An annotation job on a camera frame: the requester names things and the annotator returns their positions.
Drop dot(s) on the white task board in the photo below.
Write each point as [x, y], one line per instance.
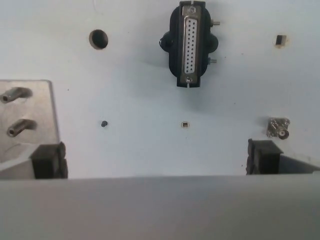
[140, 75]

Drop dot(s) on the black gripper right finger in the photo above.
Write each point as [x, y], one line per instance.
[263, 160]

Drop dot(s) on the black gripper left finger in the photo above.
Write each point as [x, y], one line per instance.
[48, 162]

